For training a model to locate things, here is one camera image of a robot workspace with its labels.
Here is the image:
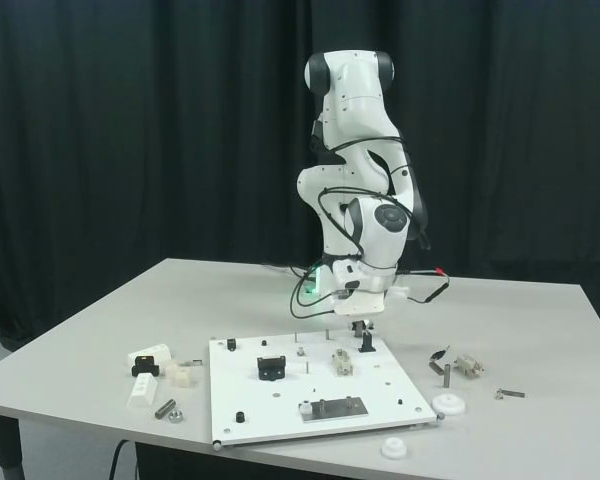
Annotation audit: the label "white task board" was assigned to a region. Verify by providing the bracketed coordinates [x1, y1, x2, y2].
[207, 333, 439, 449]

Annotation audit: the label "black looped cable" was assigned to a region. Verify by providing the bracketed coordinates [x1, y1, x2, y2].
[259, 262, 334, 321]

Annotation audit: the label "black curtains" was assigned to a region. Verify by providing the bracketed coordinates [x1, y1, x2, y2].
[0, 0, 600, 347]

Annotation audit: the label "small black plug with cable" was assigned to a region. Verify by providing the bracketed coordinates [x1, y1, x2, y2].
[427, 344, 454, 374]

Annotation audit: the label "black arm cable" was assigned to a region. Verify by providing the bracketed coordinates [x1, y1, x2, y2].
[316, 133, 412, 264]

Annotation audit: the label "white peg holder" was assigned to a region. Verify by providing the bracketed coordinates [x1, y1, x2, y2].
[127, 343, 174, 369]
[125, 374, 157, 411]

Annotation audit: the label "pale D-SUB connector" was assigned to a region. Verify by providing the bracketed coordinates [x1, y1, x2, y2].
[453, 354, 486, 378]

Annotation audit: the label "black cable under table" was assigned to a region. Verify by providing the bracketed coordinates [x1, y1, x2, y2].
[109, 438, 132, 480]

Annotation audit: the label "thin black wire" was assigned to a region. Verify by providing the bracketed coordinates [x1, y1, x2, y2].
[407, 273, 452, 305]

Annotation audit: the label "black Ethernet plug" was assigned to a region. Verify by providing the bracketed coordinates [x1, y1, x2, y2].
[129, 354, 162, 378]

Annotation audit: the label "white large gear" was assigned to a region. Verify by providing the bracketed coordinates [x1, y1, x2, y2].
[431, 393, 468, 417]

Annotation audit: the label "small white holder block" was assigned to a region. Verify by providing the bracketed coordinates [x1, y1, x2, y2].
[172, 368, 202, 389]

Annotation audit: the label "white medium gear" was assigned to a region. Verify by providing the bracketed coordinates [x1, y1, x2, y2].
[380, 436, 412, 459]

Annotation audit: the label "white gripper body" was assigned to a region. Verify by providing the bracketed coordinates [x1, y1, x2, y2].
[332, 284, 412, 318]

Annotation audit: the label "dark table leg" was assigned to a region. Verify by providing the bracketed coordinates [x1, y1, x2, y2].
[0, 410, 22, 480]

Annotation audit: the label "pale grey table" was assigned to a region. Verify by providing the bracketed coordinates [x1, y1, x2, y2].
[0, 256, 600, 480]

